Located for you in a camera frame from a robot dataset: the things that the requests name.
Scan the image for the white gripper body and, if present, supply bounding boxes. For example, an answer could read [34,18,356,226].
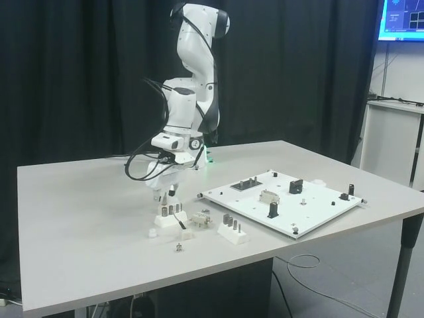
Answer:
[144,161,183,193]

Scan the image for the white thick peg holder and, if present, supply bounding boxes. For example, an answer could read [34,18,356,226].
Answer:
[154,213,184,230]

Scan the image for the black USB plug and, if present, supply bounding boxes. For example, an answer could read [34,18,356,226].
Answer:
[172,213,187,232]

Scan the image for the grey waterproof plug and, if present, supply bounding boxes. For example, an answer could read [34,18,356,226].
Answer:
[189,211,209,230]

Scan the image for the white thin peg holder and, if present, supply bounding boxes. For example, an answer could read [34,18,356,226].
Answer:
[217,222,250,246]

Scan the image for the white task board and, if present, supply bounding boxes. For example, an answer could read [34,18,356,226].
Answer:
[197,170,368,240]

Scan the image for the black curtain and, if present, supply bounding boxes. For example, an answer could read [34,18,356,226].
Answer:
[0,0,382,301]

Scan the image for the white cabinet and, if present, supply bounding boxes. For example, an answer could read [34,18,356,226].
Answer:
[358,98,424,192]

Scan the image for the black table leg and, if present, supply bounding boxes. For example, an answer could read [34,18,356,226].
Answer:
[395,215,419,318]

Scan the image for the blue screen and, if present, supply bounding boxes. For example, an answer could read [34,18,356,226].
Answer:
[377,0,424,43]

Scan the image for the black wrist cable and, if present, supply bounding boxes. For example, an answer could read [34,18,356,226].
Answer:
[125,77,177,182]

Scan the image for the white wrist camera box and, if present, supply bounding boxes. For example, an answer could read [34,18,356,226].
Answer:
[150,131,187,151]

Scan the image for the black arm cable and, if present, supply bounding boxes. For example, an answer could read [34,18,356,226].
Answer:
[180,12,220,144]

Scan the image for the grey floor cable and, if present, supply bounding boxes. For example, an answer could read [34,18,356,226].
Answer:
[274,254,333,318]

